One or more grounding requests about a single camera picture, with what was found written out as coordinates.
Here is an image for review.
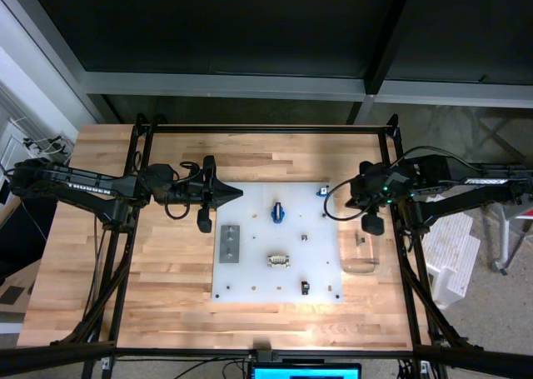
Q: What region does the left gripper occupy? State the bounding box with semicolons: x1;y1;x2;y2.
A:
166;156;244;234

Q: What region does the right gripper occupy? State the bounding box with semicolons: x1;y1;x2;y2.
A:
346;161;386;236

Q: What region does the grey metal plate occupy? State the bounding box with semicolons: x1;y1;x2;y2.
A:
216;224;242;264

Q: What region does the large blue socket block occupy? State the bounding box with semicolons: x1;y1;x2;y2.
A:
268;202;286;225

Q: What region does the clear plastic container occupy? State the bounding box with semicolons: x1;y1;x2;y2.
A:
339;227;382;277

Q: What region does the beige many-pin connector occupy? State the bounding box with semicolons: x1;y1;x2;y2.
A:
266;252;291;270

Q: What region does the white task board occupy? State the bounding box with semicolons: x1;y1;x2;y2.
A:
211;182;345;304

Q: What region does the white step stool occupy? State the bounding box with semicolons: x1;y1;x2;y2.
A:
420;212;476;310

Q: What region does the blue screen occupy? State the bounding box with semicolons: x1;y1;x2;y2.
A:
249;362;362;379

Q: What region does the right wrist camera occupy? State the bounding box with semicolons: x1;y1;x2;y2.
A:
385;165;411;189

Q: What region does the black frame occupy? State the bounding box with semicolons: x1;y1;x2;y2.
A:
0;112;533;379

